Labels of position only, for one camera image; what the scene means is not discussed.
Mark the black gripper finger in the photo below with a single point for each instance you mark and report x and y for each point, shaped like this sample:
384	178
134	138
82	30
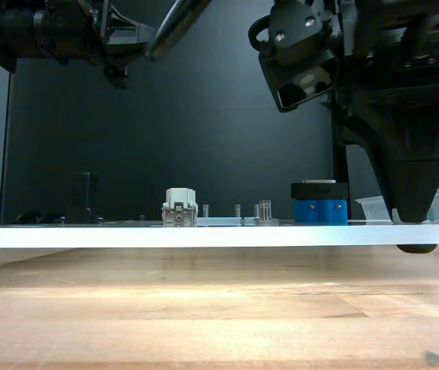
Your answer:
122	27
416	185
122	56

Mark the clear plastic tub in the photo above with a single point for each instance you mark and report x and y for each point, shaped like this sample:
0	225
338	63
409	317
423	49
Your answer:
373	210

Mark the black threaded bolt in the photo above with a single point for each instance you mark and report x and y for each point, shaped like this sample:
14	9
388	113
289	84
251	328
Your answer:
416	249

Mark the black room pillar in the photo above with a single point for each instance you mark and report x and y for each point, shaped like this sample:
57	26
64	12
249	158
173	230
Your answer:
338	165

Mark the black upright clamp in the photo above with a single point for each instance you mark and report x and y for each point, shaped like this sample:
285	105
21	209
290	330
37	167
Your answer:
82	192

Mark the small metal pin connector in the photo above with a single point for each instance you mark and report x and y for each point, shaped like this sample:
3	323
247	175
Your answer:
265	221

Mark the grey rectangular connector housing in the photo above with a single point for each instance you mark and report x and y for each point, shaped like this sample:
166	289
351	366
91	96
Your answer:
178	200

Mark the silver bar screw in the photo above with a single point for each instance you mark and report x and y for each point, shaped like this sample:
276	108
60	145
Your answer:
256	211
237	211
205	211

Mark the aluminium bar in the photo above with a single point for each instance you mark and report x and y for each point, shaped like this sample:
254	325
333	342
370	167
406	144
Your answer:
219	221

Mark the white board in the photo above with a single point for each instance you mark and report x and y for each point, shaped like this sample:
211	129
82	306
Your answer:
203	237

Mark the blue and black connector mount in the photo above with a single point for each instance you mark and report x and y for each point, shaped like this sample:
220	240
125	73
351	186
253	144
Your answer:
319	212

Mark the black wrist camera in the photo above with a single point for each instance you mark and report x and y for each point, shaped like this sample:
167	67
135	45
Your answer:
300	86

